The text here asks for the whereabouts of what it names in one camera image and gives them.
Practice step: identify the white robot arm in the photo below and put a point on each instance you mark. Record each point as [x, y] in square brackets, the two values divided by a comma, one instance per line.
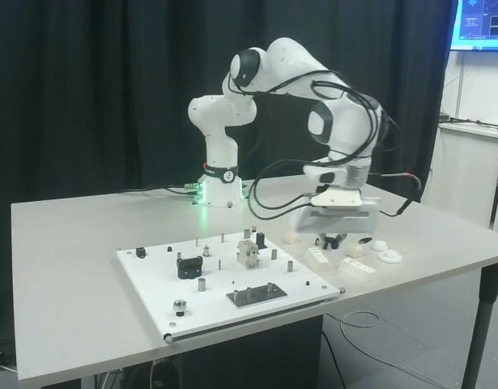
[289, 61]

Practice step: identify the black box under table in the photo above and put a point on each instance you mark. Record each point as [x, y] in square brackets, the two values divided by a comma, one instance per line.
[248, 356]

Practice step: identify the dark table leg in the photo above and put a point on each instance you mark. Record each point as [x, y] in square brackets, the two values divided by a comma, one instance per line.
[488, 324]

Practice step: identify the long white peg holder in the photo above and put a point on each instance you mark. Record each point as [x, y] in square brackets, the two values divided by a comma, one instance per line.
[358, 270]
[319, 259]

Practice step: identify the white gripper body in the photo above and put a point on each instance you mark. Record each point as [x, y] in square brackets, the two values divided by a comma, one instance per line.
[346, 219]

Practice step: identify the white task board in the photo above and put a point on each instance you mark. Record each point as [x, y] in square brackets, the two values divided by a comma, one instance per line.
[216, 291]

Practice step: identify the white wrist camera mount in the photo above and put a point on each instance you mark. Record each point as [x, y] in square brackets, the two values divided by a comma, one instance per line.
[335, 197]

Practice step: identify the black curtain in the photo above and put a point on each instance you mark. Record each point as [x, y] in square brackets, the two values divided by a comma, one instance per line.
[90, 81]

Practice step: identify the white cabinet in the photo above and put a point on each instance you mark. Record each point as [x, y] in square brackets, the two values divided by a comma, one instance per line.
[471, 178]

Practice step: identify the white small gear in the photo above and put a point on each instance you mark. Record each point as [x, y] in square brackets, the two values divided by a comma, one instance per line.
[379, 246]

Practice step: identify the small white cube holder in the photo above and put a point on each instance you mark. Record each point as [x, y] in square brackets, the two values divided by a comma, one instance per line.
[356, 249]
[291, 238]

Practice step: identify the blue screen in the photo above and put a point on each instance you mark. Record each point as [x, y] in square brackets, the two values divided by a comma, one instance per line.
[481, 24]

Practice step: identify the thin black rod red tag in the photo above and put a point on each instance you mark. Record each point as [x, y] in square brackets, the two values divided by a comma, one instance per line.
[410, 196]

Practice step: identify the white medium gear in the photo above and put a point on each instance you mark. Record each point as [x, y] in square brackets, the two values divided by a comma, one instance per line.
[388, 257]

